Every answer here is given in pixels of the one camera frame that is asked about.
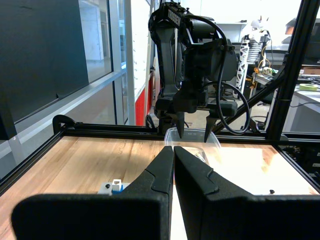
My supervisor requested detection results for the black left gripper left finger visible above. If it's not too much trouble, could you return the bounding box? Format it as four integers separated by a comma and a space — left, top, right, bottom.
11, 145, 175, 240

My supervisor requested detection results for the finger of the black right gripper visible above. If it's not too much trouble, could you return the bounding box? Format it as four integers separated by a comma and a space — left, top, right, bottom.
172, 111, 186, 139
203, 114, 218, 144

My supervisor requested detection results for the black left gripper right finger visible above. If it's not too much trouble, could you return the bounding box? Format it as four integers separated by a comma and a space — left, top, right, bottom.
174, 146, 320, 240

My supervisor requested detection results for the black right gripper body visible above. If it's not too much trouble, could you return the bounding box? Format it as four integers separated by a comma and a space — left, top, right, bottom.
152, 96, 239, 120

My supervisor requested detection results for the grey HAN10-E connector insert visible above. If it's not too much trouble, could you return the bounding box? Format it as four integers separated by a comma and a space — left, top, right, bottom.
188, 147, 207, 163

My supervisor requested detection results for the small blue white connector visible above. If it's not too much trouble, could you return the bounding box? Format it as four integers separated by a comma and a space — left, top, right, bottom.
111, 178, 125, 195

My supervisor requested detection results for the clear plastic tub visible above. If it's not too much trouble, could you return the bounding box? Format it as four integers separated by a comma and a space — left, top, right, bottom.
163, 126, 222, 163

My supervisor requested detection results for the red panel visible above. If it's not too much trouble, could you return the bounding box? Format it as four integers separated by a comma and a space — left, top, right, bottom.
134, 74, 154, 126

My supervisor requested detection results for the white lattice stand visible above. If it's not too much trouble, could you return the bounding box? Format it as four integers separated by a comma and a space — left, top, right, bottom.
234, 37, 261, 92

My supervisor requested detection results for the white desk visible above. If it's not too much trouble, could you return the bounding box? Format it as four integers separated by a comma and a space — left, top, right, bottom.
282, 84, 320, 133

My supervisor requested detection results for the green tape roll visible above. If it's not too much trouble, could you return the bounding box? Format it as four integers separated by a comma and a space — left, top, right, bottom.
299, 83, 319, 92

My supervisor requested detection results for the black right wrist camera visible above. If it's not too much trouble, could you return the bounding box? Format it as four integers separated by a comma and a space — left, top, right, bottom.
174, 83, 209, 114

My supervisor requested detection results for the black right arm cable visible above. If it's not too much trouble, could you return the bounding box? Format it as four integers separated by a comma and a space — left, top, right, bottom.
192, 16, 251, 136

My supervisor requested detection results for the black aluminium frame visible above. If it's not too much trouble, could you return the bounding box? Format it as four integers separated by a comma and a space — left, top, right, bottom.
0, 0, 320, 198

